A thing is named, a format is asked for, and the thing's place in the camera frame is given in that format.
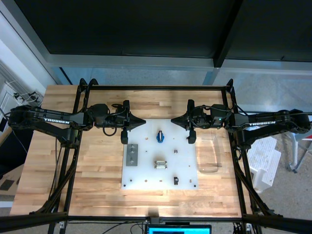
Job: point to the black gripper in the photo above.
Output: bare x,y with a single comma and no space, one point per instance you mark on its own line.
125,117
191,119

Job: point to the grey ten-pin connector insert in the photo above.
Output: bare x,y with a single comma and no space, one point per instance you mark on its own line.
161,162

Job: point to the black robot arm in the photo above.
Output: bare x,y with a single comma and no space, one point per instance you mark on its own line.
56,119
259,124

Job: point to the small black connector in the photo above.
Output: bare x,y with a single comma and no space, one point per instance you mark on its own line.
177,180

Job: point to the large blue round socket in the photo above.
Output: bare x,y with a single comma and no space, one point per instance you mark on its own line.
160,138

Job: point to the grey metal plate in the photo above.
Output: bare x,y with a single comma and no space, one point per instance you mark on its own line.
129,156

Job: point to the clear plastic tub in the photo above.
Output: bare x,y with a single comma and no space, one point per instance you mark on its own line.
209,156

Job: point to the white plastic board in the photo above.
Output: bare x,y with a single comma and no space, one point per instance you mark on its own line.
146,170

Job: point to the white foam block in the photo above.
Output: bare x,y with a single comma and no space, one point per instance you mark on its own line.
264,161

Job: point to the laptop with blue screen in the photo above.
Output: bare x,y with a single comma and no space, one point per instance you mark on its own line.
178,230

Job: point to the grey metal wheeled stand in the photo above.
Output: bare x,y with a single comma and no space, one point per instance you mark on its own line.
294,151

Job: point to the brown cardboard box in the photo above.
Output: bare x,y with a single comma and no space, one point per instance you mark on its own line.
14,175

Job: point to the black aluminium frame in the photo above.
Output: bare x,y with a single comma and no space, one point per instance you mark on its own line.
156,87

